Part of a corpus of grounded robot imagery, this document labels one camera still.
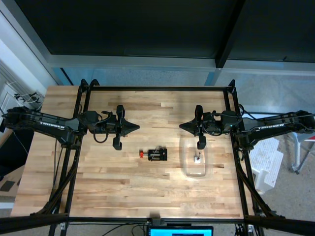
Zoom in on black vise with red knob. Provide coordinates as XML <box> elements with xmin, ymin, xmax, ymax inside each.
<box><xmin>139</xmin><ymin>146</ymin><xmax>169</xmax><ymax>162</ymax></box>

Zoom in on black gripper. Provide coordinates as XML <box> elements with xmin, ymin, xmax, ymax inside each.
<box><xmin>179</xmin><ymin>105</ymin><xmax>221</xmax><ymax>150</ymax></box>
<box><xmin>104</xmin><ymin>105</ymin><xmax>140</xmax><ymax>151</ymax></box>

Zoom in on blue laptop screen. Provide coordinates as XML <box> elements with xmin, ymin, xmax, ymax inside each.
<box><xmin>147</xmin><ymin>225</ymin><xmax>214</xmax><ymax>236</ymax></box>

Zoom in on small black fixed camera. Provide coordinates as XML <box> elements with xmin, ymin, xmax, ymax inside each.
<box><xmin>147</xmin><ymin>215</ymin><xmax>163</xmax><ymax>226</ymax></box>

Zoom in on clear plastic tub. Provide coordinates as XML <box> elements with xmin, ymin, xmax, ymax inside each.
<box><xmin>180</xmin><ymin>138</ymin><xmax>213</xmax><ymax>180</ymax></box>

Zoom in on tangled black white cables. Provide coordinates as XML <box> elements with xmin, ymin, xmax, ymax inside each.
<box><xmin>13</xmin><ymin>91</ymin><xmax>44</xmax><ymax>104</ymax></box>

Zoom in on grey metal chair legs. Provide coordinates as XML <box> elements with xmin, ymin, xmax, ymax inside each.
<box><xmin>285</xmin><ymin>130</ymin><xmax>315</xmax><ymax>176</ymax></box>

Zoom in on black metal frame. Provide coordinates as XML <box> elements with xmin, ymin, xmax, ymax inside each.
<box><xmin>0</xmin><ymin>78</ymin><xmax>315</xmax><ymax>236</ymax></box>

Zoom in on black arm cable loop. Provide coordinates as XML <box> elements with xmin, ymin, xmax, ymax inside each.
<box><xmin>93</xmin><ymin>131</ymin><xmax>109</xmax><ymax>144</ymax></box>
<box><xmin>201</xmin><ymin>112</ymin><xmax>223</xmax><ymax>137</ymax></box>

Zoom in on brown cardboard box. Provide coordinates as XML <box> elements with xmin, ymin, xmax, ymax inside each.
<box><xmin>0</xmin><ymin>164</ymin><xmax>25</xmax><ymax>209</ymax></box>

